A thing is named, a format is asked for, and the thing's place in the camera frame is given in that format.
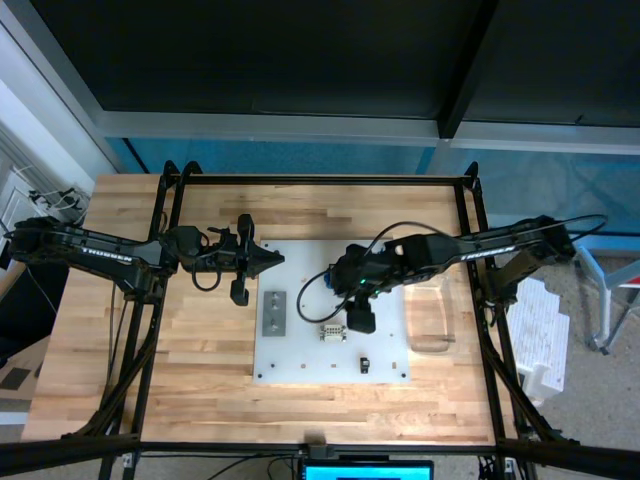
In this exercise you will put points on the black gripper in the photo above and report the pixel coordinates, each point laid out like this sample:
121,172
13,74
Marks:
240,292
361,317

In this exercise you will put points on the grey ten pin connector insert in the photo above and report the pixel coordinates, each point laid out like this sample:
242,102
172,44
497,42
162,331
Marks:
333,332

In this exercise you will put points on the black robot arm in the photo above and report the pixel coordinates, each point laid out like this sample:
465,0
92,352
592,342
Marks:
107,252
480,250

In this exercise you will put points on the black clamp block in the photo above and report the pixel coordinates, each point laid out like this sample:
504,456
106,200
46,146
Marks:
364,365

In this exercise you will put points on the grey metal plate with pegs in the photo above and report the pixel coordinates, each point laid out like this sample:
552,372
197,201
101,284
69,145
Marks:
274,312

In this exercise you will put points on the white task board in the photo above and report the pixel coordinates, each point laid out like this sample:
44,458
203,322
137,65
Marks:
300,345

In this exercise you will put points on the clear plastic tub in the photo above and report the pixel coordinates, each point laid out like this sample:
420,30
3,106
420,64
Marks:
430,320

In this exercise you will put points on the blue lit screen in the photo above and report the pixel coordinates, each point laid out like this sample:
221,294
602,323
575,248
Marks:
365,472

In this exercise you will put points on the brown cardboard box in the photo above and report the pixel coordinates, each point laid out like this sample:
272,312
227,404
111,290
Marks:
25,360

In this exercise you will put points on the small black camera mount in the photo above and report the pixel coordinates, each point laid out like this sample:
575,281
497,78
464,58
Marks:
316,450

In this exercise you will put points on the grey metal chair frame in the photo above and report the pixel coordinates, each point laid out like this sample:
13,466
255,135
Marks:
603,310

